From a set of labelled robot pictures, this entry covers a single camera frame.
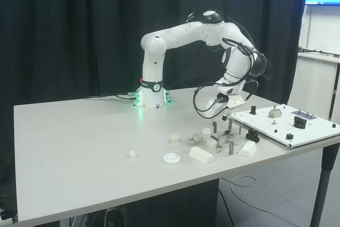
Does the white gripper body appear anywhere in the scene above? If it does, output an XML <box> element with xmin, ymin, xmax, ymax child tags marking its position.
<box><xmin>203</xmin><ymin>98</ymin><xmax>230</xmax><ymax>120</ymax></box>

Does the white holder with round holes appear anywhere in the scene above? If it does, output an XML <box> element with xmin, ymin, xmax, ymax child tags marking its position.
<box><xmin>238</xmin><ymin>141</ymin><xmax>258</xmax><ymax>156</ymax></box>

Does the white flat wrist plate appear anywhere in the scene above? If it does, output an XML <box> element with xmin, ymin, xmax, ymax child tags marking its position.
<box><xmin>227</xmin><ymin>94</ymin><xmax>245</xmax><ymax>107</ymax></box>

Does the grey D-SUB plug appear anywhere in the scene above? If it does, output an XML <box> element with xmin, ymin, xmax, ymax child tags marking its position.
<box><xmin>187</xmin><ymin>134</ymin><xmax>203</xmax><ymax>146</ymax></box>

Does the white holder with rectangular holes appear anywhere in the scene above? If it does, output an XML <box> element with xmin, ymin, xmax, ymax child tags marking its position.
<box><xmin>188</xmin><ymin>146</ymin><xmax>215</xmax><ymax>163</ymax></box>

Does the white task board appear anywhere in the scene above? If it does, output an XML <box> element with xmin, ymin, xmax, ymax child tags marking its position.
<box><xmin>228</xmin><ymin>103</ymin><xmax>340</xmax><ymax>150</ymax></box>

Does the white large gear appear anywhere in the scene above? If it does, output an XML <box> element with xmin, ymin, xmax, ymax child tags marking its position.
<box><xmin>162</xmin><ymin>152</ymin><xmax>182</xmax><ymax>164</ymax></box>

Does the white cabinet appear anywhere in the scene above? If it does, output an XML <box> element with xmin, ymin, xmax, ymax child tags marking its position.
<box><xmin>295</xmin><ymin>49</ymin><xmax>340</xmax><ymax>125</ymax></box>

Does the black table leg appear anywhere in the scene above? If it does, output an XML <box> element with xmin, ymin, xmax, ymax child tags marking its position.
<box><xmin>310</xmin><ymin>146</ymin><xmax>336</xmax><ymax>227</ymax></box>

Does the black curtain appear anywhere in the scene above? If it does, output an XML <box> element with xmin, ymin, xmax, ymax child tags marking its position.
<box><xmin>0</xmin><ymin>0</ymin><xmax>310</xmax><ymax>220</ymax></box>

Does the black looped gripper cable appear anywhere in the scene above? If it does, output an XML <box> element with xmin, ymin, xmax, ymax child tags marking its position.
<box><xmin>192</xmin><ymin>81</ymin><xmax>227</xmax><ymax>120</ymax></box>

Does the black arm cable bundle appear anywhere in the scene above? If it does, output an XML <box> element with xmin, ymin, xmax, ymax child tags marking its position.
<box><xmin>185</xmin><ymin>10</ymin><xmax>274</xmax><ymax>81</ymax></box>

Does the black base cable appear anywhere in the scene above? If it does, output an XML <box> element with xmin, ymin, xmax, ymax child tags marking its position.
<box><xmin>89</xmin><ymin>93</ymin><xmax>139</xmax><ymax>100</ymax></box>

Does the black floor cable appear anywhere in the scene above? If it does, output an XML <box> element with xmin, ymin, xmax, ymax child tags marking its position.
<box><xmin>217</xmin><ymin>197</ymin><xmax>241</xmax><ymax>227</ymax></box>

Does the grey floor cable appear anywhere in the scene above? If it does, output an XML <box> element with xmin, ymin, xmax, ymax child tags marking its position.
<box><xmin>229</xmin><ymin>175</ymin><xmax>340</xmax><ymax>224</ymax></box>

